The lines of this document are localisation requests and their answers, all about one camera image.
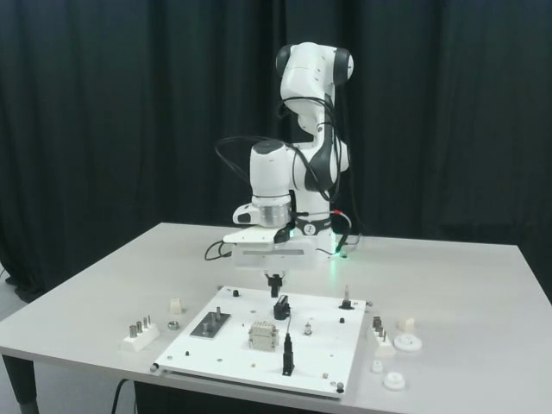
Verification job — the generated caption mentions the black curtain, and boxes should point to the black curtain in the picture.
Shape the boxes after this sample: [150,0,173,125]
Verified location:
[0,0,552,298]

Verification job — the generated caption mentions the white sloped peg holder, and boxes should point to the white sloped peg holder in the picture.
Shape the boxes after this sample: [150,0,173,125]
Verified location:
[366,327,397,358]

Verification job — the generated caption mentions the beige waterproof plug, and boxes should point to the beige waterproof plug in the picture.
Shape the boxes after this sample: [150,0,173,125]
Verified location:
[248,321,280,348]

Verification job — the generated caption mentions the black cable bundle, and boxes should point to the black cable bundle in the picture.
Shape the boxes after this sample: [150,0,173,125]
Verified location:
[204,97,361,263]

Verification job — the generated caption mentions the white large gear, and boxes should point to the white large gear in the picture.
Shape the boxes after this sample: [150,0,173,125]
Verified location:
[393,332,425,353]

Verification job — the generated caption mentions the black plug with thin cable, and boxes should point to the black plug with thin cable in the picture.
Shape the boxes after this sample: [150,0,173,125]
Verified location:
[282,313,296,363]

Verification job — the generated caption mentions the white medium gear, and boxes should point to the white medium gear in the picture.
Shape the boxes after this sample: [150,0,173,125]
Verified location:
[382,371,407,392]

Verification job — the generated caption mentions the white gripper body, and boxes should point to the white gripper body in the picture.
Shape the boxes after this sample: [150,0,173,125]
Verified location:
[231,240,317,271]

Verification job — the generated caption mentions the dark grey table leg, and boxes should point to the dark grey table leg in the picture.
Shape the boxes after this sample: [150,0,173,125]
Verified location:
[2,355,35,414]

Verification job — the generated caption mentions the long white peg holder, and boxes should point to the long white peg holder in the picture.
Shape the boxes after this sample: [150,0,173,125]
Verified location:
[119,323,161,353]

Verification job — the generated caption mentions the white task board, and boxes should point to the white task board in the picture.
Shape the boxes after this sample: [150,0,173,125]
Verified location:
[148,285,372,396]

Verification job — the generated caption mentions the thin black rod wire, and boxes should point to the thin black rod wire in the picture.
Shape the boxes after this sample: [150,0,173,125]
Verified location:
[336,211,353,260]

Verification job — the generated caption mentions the black floor cable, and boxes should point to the black floor cable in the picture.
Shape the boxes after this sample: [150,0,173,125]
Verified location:
[112,378,135,414]

